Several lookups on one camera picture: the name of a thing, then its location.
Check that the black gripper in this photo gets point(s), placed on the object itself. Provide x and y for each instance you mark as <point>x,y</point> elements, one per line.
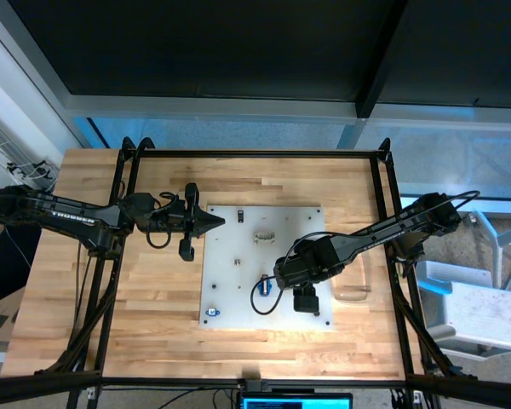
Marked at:
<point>186,251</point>
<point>306,303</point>

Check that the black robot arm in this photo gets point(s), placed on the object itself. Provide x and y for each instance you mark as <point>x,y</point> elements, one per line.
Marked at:
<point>374,236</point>
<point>68,215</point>

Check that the white taskboard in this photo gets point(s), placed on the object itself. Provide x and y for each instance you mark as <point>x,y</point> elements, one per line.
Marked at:
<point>225,272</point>

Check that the blue round holder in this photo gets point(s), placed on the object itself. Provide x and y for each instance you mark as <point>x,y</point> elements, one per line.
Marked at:
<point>259,288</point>

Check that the clear plastic tub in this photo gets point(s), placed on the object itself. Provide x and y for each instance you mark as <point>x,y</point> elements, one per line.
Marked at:
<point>353,281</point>

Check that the grey multi-pin connector housing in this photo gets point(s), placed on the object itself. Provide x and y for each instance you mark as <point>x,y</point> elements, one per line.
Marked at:
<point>265,237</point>

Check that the laptop screen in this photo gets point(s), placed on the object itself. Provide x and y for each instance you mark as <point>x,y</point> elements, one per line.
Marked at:
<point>294,402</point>

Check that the white step stool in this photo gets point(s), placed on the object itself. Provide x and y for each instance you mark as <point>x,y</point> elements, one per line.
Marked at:
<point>481,315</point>

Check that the white power strip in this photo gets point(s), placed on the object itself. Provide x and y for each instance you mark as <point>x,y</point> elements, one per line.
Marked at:
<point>25,170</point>

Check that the grey metal stand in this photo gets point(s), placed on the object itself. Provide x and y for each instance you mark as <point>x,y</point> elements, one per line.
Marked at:
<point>497,260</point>

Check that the cardboard box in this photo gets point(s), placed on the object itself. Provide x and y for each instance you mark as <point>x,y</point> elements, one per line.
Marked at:
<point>8,304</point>

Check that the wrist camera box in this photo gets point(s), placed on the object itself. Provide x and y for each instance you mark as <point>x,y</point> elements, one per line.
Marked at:
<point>283,274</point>

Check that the black aluminium frame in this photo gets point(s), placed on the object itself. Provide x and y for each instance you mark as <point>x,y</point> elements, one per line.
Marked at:
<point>255,153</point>

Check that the blue square mount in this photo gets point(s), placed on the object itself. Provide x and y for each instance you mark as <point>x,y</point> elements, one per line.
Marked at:
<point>206,313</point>

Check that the small black table camera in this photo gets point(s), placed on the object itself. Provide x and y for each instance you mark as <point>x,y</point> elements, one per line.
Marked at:
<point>252,379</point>

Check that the black wall column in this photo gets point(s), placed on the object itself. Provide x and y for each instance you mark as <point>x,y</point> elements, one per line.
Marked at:
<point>383,55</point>

